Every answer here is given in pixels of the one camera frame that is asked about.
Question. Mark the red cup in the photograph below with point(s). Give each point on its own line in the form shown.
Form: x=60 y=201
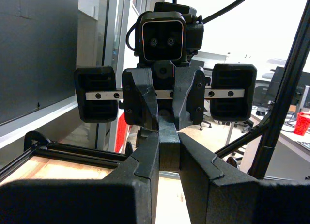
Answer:
x=302 y=123

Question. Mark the steel bar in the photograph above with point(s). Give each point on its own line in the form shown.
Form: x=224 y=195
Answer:
x=169 y=148

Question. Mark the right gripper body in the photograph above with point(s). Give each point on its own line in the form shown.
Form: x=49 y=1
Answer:
x=97 y=107

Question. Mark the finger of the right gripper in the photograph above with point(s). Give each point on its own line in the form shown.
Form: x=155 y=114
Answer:
x=138 y=105
x=190 y=100

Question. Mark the black office chair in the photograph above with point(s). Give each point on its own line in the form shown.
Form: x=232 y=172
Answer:
x=264 y=93

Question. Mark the white desk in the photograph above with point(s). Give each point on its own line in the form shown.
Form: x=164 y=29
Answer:
x=290 y=146

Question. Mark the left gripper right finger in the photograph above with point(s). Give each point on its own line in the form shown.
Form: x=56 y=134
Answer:
x=242 y=199

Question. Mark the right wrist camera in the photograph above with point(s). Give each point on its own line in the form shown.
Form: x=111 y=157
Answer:
x=162 y=39

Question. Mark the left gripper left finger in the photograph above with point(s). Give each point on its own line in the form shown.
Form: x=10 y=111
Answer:
x=72 y=199

